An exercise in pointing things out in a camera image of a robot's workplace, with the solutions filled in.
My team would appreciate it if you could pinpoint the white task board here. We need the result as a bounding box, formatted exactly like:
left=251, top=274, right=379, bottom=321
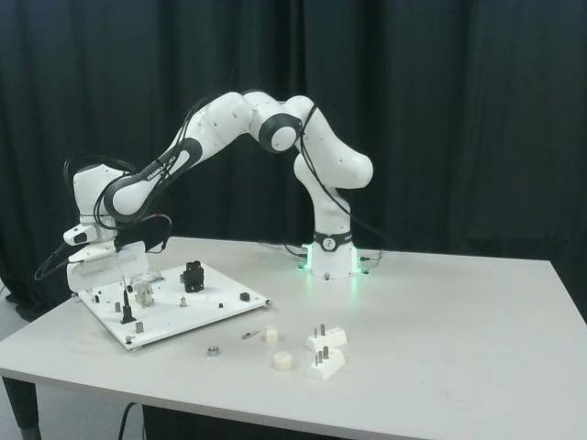
left=76, top=261, right=272, bottom=353

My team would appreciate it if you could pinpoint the white peg holder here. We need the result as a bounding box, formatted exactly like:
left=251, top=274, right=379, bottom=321
left=304, top=325, right=349, bottom=352
left=305, top=348, right=348, bottom=381

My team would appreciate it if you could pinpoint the dark grey table leg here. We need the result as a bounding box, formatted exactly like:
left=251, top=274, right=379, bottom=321
left=1, top=376, right=37, bottom=440

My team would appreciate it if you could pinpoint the black curtain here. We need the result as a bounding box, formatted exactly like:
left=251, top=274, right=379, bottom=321
left=0, top=0, right=587, bottom=331

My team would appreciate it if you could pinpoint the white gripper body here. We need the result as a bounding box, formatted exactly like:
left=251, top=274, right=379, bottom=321
left=66, top=247, right=150, bottom=292

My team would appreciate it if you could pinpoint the black base cable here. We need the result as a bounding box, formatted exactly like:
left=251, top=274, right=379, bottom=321
left=280, top=241, right=311, bottom=259

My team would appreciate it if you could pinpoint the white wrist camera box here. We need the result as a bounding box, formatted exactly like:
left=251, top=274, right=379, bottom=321
left=62, top=224, right=96, bottom=248

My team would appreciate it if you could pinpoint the black camera cable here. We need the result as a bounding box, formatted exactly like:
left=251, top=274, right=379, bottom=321
left=34, top=237, right=77, bottom=281

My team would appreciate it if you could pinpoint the flat white mount plate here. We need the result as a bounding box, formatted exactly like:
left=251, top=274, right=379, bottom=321
left=67, top=245, right=116, bottom=266

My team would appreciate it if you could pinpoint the black USB plug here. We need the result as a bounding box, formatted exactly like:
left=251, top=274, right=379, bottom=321
left=119, top=292, right=138, bottom=325

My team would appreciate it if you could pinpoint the black D-SUB plug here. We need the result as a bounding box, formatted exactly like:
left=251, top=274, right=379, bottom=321
left=180, top=260, right=206, bottom=293

